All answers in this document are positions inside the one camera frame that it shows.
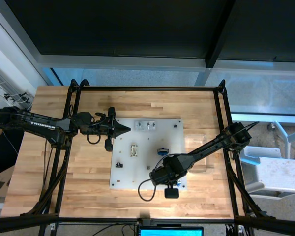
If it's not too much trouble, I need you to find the white task board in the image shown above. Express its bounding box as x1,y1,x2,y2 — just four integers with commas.
110,118,187,190

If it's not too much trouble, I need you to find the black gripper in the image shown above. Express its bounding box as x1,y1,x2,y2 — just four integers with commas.
164,183,180,199
89,107,131,152

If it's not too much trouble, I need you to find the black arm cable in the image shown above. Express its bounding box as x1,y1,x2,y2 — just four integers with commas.
86,129,101,145
138,178,157,202

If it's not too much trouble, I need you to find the black aluminium frame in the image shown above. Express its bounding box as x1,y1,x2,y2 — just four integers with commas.
0,78,295,236

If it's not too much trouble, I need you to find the grey connector housing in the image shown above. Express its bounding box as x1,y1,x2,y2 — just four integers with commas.
130,144,140,158

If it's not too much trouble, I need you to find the black white cable bundle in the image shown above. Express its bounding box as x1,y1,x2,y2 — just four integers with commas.
3,92,32,104

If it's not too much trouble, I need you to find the blue laptop screen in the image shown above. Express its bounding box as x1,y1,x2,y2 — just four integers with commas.
137,226,204,236

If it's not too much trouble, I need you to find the black camera bracket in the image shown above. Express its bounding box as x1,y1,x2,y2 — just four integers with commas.
137,214,155,226

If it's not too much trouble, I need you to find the clear plastic tub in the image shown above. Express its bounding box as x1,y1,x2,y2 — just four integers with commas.
184,134,215,175

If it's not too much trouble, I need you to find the brown cardboard box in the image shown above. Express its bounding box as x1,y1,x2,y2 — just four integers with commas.
0,165,15,197

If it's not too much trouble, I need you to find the black vertical post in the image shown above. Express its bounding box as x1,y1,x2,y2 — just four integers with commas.
205,0,236,69

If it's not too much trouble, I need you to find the white utility cart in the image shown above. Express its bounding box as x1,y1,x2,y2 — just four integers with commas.
240,146,295,200

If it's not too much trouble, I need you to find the grey metal stand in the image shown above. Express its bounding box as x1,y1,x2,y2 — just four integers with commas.
267,120,295,159

